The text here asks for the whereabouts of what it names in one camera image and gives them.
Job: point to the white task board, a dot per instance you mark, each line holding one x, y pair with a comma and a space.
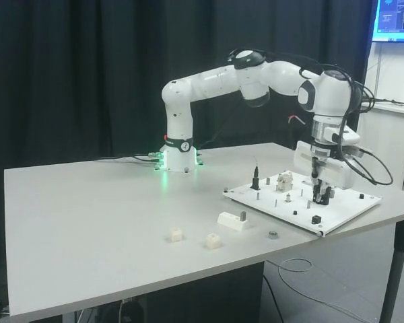
276, 215

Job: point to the dark metal square peg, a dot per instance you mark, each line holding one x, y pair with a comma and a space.
243, 216

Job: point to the black table leg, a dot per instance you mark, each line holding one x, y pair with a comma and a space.
397, 269

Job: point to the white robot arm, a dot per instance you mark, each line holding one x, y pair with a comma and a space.
202, 84

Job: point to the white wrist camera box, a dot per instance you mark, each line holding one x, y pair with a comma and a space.
346, 136

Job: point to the white stepped small holder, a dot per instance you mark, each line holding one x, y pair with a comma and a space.
173, 236

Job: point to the long white peg holder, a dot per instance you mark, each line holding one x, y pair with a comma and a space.
230, 220

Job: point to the white holder with square hole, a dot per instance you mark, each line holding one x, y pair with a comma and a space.
212, 243

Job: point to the metal BNC plug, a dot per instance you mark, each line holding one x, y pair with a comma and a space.
287, 198

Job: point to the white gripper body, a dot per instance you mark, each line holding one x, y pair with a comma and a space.
336, 171

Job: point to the black curtain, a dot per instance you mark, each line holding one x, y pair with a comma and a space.
70, 67

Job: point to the white gear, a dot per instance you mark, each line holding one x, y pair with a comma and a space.
285, 181

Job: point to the blue screen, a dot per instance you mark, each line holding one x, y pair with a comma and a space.
395, 20

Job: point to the white cabinet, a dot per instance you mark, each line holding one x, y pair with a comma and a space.
390, 134

